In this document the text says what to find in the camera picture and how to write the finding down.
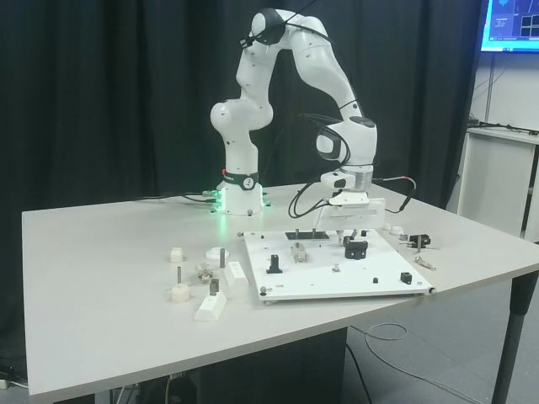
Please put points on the grey waterproof plug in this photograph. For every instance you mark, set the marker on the grey waterproof plug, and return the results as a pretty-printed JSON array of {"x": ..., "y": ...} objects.
[{"x": 299, "y": 254}]

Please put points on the thick metal round peg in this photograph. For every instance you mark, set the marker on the thick metal round peg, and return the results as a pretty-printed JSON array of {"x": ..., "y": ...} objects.
[{"x": 220, "y": 257}]

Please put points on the white long peg holder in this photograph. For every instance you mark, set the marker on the white long peg holder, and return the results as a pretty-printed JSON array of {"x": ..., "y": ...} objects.
[{"x": 210, "y": 308}]

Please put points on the dark grey table leg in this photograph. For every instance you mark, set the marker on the dark grey table leg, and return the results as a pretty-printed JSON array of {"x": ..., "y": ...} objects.
[{"x": 511, "y": 336}]

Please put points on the black curtain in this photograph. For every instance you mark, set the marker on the black curtain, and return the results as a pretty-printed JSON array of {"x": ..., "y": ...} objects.
[{"x": 105, "y": 105}]

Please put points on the white cube peg holder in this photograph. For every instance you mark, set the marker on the white cube peg holder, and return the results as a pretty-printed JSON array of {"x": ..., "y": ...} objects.
[{"x": 176, "y": 254}]

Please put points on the black D-SUB plug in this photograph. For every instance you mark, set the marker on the black D-SUB plug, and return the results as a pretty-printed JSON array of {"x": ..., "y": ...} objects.
[{"x": 423, "y": 240}]

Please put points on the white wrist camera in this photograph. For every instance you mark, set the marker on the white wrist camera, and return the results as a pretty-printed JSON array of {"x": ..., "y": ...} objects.
[{"x": 337, "y": 180}]

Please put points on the silver metal plug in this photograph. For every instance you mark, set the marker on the silver metal plug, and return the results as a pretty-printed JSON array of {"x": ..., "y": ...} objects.
[{"x": 424, "y": 263}]

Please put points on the metal square peg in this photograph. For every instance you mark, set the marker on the metal square peg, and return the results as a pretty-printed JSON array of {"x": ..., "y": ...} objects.
[{"x": 214, "y": 288}]

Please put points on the white sloped plug holder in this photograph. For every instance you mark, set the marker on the white sloped plug holder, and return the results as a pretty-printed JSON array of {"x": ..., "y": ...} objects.
[{"x": 235, "y": 274}]

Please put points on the white medium gear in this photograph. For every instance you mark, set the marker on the white medium gear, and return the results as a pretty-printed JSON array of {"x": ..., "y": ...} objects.
[{"x": 396, "y": 231}]

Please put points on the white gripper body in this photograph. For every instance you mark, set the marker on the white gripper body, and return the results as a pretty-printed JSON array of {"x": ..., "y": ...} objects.
[{"x": 353, "y": 216}]

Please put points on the white large gear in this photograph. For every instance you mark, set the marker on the white large gear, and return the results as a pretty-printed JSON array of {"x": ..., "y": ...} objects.
[{"x": 211, "y": 254}]

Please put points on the white round peg holder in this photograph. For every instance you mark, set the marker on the white round peg holder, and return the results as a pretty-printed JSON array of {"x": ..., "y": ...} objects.
[{"x": 180, "y": 294}]

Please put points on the white cabinet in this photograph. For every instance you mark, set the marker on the white cabinet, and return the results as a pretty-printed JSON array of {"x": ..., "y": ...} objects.
[{"x": 492, "y": 181}]

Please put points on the thin metal round peg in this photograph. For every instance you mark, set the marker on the thin metal round peg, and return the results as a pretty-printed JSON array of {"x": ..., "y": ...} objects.
[{"x": 178, "y": 277}]

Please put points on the blue monitor screen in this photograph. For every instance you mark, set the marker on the blue monitor screen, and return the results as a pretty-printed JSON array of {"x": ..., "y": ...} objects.
[{"x": 511, "y": 25}]

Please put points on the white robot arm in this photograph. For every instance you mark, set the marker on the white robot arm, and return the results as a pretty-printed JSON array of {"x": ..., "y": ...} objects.
[{"x": 252, "y": 80}]

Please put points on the white task board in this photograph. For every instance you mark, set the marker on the white task board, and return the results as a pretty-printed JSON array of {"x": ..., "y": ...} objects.
[{"x": 328, "y": 282}]

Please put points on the metal Ethernet plug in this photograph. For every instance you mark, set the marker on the metal Ethernet plug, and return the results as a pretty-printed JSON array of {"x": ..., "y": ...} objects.
[{"x": 204, "y": 273}]

